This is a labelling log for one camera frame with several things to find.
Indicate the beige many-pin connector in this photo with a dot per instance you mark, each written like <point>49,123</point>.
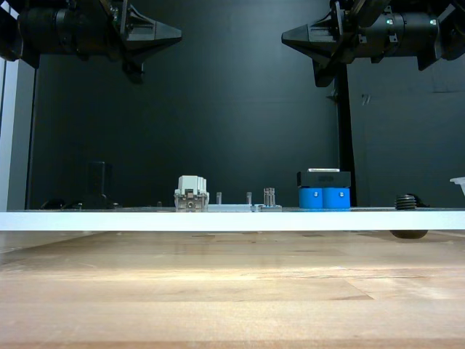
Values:
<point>190,192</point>

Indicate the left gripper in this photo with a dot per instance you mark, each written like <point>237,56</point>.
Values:
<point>121,22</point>

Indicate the short steel peg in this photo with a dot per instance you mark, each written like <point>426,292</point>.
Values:
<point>249,198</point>
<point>218,198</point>

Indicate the white task board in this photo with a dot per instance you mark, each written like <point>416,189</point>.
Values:
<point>218,220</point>

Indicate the steel peg cluster fitting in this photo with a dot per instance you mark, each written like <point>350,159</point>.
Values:
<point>269,198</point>

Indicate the black threaded stud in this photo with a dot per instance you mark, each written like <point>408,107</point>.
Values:
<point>406,203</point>

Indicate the tall black block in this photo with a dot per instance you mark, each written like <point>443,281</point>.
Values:
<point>97,181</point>

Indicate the wide blue socket block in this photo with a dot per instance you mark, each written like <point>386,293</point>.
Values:
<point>323,198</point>

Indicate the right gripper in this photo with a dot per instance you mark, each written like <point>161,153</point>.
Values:
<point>348,32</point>

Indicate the flat black connector block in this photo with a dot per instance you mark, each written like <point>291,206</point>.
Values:
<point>323,179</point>

